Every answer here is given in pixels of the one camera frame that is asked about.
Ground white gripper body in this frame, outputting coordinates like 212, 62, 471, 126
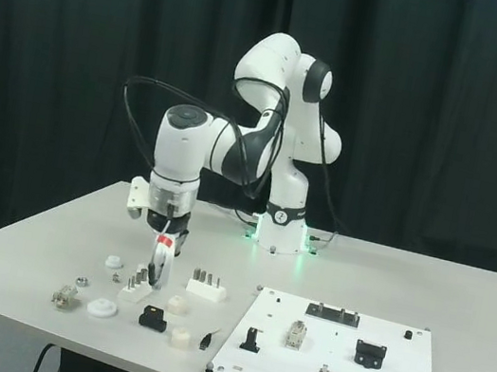
144, 232, 180, 289

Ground black D-SUB plug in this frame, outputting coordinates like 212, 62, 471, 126
137, 302, 172, 333

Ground white round peg holder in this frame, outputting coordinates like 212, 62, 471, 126
117, 263, 158, 307

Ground white cube plug holder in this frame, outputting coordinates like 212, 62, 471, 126
164, 293, 192, 318
169, 324, 193, 348

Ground white medium gear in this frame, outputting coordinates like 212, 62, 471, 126
103, 254, 126, 273

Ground white square peg holder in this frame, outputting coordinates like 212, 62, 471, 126
183, 267, 232, 307

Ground white large gear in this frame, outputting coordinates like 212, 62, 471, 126
84, 295, 120, 323

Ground black USB plug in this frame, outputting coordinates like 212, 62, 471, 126
198, 328, 222, 352

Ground beige metal waterproof plug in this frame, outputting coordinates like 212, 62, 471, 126
49, 283, 80, 311

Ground black curtain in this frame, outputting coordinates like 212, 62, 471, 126
0, 0, 497, 337

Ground black foot cable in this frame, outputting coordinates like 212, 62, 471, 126
230, 206, 265, 229

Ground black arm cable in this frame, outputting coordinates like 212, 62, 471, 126
101, 56, 366, 249

